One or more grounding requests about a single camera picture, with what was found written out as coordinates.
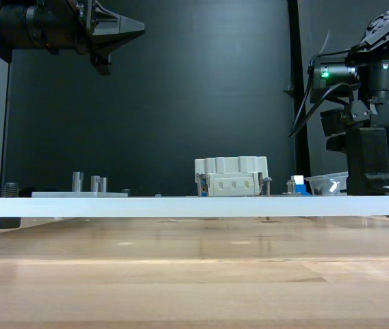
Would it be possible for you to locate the beige connector housing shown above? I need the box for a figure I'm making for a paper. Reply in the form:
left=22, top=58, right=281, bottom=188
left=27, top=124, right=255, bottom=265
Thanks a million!
left=194, top=156, right=273, bottom=198

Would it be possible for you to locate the black wall post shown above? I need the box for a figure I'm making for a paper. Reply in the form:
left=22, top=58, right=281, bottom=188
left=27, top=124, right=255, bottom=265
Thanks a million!
left=282, top=0, right=312, bottom=178

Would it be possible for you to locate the small blue white connector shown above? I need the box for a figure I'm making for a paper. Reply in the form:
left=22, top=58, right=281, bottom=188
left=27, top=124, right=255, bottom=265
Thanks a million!
left=282, top=174, right=311, bottom=197

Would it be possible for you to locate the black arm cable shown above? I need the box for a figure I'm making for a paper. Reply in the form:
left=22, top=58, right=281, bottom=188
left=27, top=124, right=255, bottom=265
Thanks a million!
left=288, top=51, right=356, bottom=138

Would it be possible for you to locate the clear plastic tub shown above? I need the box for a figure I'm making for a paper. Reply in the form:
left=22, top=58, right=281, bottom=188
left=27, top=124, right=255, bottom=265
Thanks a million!
left=303, top=167, right=389, bottom=197

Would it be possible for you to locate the black rubber foot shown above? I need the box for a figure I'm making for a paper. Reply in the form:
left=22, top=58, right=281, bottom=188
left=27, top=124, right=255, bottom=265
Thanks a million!
left=0, top=217, right=21, bottom=230

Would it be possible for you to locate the grey metal plate with pegs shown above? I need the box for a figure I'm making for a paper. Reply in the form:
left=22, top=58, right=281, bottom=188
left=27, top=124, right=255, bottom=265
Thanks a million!
left=32, top=171, right=129, bottom=199

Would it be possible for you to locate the black socket housing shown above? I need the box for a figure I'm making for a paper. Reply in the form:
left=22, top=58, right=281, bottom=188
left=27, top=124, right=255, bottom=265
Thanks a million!
left=340, top=127, right=389, bottom=197

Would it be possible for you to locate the white taskboard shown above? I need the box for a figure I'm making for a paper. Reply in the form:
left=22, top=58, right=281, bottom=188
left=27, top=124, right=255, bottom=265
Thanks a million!
left=0, top=194, right=389, bottom=219

